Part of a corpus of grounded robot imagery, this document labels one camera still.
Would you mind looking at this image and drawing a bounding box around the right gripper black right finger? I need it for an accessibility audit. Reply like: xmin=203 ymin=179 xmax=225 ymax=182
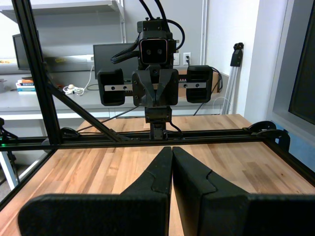
xmin=172 ymin=147 xmax=315 ymax=236

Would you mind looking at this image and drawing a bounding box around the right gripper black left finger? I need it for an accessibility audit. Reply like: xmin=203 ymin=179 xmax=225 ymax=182
xmin=17 ymin=146 xmax=172 ymax=236

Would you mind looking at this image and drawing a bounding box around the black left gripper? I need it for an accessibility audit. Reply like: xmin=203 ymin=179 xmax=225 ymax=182
xmin=96 ymin=64 xmax=214 ymax=107

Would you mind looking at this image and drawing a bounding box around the black computer monitor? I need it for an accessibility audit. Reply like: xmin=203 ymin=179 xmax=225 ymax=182
xmin=12 ymin=33 xmax=34 ymax=71
xmin=93 ymin=43 xmax=141 ymax=80

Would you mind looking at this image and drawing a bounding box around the brown cardboard box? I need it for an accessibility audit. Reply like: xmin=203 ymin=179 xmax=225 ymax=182
xmin=177 ymin=68 xmax=221 ymax=98

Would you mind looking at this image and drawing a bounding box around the black and silver tripod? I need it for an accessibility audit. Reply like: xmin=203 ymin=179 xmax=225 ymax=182
xmin=222 ymin=42 xmax=245 ymax=116

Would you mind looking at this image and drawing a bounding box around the stack of books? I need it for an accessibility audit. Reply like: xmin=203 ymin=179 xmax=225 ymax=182
xmin=15 ymin=79 xmax=35 ymax=94

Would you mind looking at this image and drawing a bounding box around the grey office desk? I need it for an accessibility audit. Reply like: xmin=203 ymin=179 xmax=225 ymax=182
xmin=0 ymin=71 xmax=231 ymax=118

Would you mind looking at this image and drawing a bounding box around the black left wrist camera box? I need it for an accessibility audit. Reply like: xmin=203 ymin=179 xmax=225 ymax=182
xmin=139 ymin=38 xmax=170 ymax=66

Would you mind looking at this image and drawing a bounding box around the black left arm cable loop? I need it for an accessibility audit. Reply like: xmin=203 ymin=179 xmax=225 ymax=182
xmin=110 ymin=43 xmax=141 ymax=65

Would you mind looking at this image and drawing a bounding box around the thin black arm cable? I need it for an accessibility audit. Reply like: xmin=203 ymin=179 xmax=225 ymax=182
xmin=167 ymin=19 xmax=186 ymax=54

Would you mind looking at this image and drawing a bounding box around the white cable bundle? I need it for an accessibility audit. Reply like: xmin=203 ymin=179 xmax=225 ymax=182
xmin=63 ymin=64 xmax=95 ymax=96

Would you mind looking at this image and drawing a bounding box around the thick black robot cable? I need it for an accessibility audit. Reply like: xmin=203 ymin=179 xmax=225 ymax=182
xmin=154 ymin=0 xmax=168 ymax=20
xmin=138 ymin=0 xmax=153 ymax=20

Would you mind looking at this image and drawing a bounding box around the black metal frame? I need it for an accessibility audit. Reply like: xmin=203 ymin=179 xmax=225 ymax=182
xmin=0 ymin=0 xmax=292 ymax=214

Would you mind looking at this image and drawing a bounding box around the white wall shelf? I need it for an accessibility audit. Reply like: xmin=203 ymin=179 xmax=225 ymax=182
xmin=0 ymin=0 xmax=125 ymax=45

